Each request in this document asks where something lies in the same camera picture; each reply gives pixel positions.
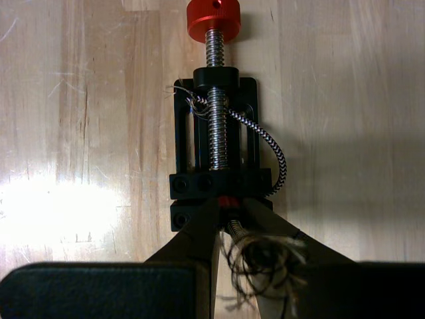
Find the braided black-white cable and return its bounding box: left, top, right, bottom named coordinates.
left=165, top=78, right=287, bottom=197

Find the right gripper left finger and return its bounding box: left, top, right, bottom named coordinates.
left=0, top=198, right=222, bottom=319

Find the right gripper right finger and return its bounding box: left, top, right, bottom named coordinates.
left=243, top=197, right=425, bottom=319

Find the black vise with red knob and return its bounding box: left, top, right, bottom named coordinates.
left=169, top=0, right=274, bottom=233

